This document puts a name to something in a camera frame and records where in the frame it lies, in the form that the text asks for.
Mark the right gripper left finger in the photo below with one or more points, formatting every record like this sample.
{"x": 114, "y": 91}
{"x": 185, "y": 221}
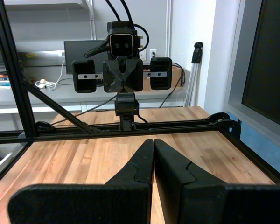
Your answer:
{"x": 84, "y": 205}

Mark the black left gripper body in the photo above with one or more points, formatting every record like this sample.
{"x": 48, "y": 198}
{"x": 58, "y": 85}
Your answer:
{"x": 84, "y": 81}

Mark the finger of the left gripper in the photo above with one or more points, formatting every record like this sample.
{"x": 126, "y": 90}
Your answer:
{"x": 112, "y": 78}
{"x": 134, "y": 77}

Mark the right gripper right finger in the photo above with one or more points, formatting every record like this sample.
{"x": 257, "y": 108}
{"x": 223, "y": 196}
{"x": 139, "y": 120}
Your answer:
{"x": 224, "y": 205}

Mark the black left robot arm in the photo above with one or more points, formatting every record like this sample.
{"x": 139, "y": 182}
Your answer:
{"x": 127, "y": 107}

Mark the dark computer monitor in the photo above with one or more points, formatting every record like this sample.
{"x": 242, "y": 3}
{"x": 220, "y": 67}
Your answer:
{"x": 74, "y": 63}

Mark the black and silver tripod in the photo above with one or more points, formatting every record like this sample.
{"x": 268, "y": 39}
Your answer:
{"x": 198, "y": 53}

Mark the stack of books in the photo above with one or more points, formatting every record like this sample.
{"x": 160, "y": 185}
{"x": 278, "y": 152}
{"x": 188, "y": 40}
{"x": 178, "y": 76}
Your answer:
{"x": 0, "y": 80}

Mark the white wall outlet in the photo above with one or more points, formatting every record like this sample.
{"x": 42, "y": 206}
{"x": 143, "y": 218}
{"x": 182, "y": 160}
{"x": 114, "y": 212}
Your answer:
{"x": 153, "y": 53}
{"x": 142, "y": 55}

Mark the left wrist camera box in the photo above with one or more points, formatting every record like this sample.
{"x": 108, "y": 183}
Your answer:
{"x": 121, "y": 46}

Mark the black metal frame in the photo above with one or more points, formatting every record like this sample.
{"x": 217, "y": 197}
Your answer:
{"x": 14, "y": 70}

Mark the black curved frame bracket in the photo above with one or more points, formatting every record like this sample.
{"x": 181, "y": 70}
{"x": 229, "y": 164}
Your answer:
{"x": 235, "y": 127}
{"x": 224, "y": 114}

